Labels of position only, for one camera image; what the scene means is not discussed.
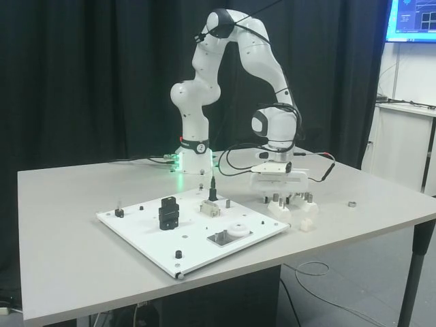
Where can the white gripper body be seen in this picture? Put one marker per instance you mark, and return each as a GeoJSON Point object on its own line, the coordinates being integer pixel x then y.
{"type": "Point", "coordinates": [282, 181]}

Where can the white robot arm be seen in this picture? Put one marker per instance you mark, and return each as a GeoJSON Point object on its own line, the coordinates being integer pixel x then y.
{"type": "Point", "coordinates": [259, 61]}

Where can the white large gear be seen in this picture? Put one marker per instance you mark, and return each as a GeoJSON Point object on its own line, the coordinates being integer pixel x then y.
{"type": "Point", "coordinates": [238, 230]}

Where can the white peg holder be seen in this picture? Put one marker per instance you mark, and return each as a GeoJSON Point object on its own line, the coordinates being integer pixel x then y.
{"type": "Point", "coordinates": [279, 212]}
{"type": "Point", "coordinates": [306, 207]}

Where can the small white holder block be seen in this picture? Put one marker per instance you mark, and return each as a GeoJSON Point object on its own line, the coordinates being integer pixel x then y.
{"type": "Point", "coordinates": [306, 225]}

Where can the black D-SUB plug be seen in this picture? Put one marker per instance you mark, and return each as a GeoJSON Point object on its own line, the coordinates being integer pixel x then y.
{"type": "Point", "coordinates": [168, 214]}

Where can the white cabinet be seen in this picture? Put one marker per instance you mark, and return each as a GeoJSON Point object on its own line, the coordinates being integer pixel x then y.
{"type": "Point", "coordinates": [398, 146]}

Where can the black box under table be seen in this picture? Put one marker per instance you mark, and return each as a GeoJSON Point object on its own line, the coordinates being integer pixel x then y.
{"type": "Point", "coordinates": [218, 299]}

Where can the white task board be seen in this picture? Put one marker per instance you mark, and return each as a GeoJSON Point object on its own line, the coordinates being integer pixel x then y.
{"type": "Point", "coordinates": [143, 238]}

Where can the dark table leg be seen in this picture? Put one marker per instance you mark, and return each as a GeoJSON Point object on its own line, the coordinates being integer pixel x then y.
{"type": "Point", "coordinates": [413, 272]}

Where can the blue screen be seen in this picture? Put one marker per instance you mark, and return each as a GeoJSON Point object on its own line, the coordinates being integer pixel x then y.
{"type": "Point", "coordinates": [413, 20]}

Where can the black curtains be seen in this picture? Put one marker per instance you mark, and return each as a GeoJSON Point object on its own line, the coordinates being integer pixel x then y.
{"type": "Point", "coordinates": [85, 85]}

